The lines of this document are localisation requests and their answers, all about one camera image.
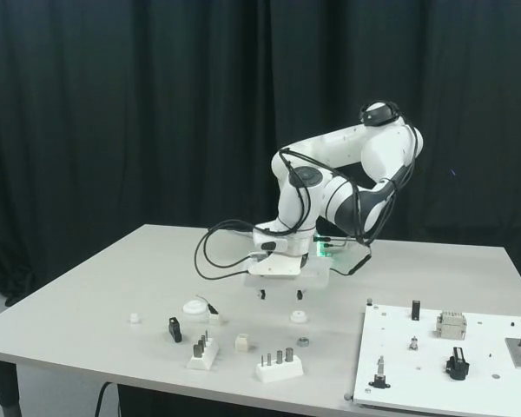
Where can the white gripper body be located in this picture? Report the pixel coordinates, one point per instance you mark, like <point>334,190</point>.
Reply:
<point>317,273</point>

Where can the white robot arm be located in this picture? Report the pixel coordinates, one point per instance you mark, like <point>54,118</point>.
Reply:
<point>343,143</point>

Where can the white medium gear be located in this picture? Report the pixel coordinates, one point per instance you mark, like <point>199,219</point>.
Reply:
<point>298,316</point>

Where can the medium metal round peg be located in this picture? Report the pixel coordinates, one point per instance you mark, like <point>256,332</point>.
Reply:
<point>279,356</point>

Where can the white large gear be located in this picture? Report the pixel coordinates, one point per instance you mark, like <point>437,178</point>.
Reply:
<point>194,309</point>

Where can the white small gear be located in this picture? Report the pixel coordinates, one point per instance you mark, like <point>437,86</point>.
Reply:
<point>134,319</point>

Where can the round metal nut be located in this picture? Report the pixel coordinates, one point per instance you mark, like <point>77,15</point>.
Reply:
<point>302,342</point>

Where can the white cube holder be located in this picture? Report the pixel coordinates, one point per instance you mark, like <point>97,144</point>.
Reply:
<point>242,342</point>

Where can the small white plug holder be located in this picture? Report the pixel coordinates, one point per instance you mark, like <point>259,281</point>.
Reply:
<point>216,319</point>

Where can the large metal round peg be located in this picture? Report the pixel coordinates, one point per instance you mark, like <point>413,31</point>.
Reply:
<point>289,354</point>

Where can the small metal square peg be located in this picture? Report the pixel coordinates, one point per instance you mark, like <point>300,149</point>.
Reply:
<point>204,339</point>

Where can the white round peg holder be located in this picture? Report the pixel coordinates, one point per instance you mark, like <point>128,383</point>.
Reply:
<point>280,372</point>

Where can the large metal square peg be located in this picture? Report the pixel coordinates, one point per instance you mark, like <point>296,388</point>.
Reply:
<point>197,348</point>

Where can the white square peg holder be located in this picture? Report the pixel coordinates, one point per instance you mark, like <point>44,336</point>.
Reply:
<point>202,361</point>

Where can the black block plug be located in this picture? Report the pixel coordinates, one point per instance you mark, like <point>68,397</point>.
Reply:
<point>174,329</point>

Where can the grey rectangular connector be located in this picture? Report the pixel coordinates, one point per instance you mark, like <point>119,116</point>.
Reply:
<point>448,324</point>

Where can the white task board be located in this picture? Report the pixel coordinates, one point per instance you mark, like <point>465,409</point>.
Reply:
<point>417,382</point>

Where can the black D-SUB plug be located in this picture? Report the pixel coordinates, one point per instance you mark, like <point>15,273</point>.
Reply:
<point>457,367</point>

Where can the black curtain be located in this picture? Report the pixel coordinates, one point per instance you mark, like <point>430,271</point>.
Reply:
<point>113,108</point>

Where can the black table leg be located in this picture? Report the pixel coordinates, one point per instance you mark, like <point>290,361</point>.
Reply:
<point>2,382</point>

